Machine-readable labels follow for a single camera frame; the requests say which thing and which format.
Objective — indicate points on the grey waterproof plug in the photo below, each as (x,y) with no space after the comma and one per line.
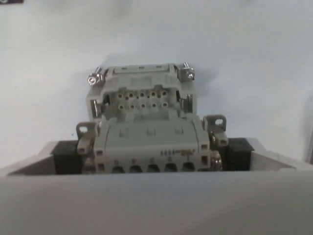
(156,144)

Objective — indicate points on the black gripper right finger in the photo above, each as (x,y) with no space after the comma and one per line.
(240,154)

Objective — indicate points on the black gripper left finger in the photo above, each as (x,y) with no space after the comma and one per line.
(64,157)

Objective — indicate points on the white task board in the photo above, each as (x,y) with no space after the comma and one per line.
(156,36)

